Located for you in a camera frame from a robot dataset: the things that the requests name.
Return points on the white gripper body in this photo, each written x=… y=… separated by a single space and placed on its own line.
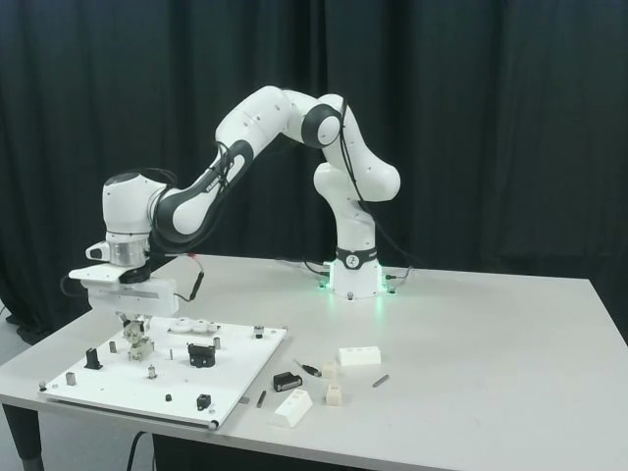
x=147 y=299

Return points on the grey waterproof plug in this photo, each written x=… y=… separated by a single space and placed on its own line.
x=134 y=331

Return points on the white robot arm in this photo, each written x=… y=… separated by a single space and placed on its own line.
x=196 y=196

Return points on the white large gear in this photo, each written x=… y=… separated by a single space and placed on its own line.
x=182 y=325

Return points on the metal BNC plug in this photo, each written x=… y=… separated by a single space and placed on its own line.
x=152 y=373

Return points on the white task board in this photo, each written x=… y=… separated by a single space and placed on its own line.
x=122 y=392

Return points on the metal bolt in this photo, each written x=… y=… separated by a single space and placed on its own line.
x=256 y=332

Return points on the dark square peg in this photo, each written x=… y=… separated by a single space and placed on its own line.
x=261 y=398

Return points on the black D-SUB plug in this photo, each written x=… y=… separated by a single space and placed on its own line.
x=287 y=382

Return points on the dark table leg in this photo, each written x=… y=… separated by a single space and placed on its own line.
x=19 y=436

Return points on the white long holder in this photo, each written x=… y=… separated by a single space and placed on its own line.
x=293 y=409
x=360 y=356

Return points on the white small holder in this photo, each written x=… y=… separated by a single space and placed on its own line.
x=333 y=395
x=330 y=370

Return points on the black curtains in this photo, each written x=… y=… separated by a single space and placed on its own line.
x=122 y=98

